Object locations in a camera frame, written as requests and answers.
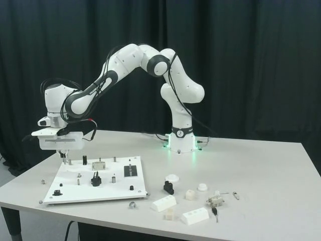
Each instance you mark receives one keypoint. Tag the white long holder with holes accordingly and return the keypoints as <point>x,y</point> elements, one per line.
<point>163,203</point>
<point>195,216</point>

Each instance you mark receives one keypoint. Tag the black D-SUB plug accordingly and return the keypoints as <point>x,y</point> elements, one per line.
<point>168,187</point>

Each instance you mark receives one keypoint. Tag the white small gear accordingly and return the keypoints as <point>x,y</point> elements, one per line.
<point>202,187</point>

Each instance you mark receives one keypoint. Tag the white large gear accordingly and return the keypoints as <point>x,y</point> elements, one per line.
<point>172,178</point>

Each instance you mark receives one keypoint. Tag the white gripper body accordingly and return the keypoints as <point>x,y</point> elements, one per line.
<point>60,143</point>

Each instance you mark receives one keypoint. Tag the black USB plug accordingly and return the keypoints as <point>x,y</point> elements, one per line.
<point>214,213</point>

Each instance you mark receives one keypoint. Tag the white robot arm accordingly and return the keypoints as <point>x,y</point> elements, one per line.
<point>130,59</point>

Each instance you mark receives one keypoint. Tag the small metal bolt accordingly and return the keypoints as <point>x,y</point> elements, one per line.
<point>43,181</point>

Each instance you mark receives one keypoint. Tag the black curtain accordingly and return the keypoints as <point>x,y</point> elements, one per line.
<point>250,62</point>

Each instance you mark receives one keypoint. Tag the small metal plug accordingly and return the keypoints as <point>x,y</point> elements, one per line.
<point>235,195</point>

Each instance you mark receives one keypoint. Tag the black table leg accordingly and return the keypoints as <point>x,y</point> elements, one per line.
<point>10,223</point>

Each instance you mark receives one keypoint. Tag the white task board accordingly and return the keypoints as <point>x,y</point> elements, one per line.
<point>100,190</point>

